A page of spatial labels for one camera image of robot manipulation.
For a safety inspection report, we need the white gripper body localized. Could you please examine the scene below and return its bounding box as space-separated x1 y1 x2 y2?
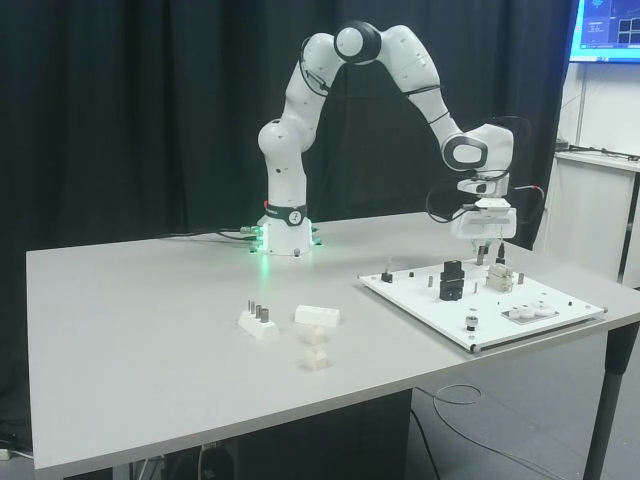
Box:
449 208 518 240

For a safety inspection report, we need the white square peg holder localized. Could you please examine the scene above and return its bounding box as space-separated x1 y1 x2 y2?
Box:
293 304 342 328

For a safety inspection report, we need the white round peg holder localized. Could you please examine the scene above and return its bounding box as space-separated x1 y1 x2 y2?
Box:
237 308 280 341

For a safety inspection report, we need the flat white mounting plate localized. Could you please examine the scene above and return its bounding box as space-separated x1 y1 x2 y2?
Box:
472 197 514 212

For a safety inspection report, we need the black D-SUB plug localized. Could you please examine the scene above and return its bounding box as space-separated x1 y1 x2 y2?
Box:
438 259 465 304

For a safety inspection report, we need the white task board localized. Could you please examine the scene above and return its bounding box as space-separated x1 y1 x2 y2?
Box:
357 253 608 355

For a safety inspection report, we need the white cabinet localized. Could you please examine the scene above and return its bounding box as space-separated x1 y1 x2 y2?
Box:
532 149 640 289

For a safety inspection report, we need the small cream cube holder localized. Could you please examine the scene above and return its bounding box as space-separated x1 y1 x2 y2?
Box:
301 347 331 372

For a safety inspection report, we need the black table leg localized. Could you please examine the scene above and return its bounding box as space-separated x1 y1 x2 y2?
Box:
584 319 631 480

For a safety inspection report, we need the blue screen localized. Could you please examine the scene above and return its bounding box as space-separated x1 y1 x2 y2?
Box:
568 0 640 65

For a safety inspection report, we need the black curtain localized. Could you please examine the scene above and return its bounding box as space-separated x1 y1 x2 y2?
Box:
0 0 571 441

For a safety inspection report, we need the black camera cable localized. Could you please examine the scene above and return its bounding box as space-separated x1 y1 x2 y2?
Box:
424 177 476 225

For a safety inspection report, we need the grey floor cable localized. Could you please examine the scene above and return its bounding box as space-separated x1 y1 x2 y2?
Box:
413 382 606 480

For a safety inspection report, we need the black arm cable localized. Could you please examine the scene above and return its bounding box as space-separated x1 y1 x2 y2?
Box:
299 49 532 191

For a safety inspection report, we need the black base cable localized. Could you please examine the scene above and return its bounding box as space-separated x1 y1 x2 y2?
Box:
164 227 261 244

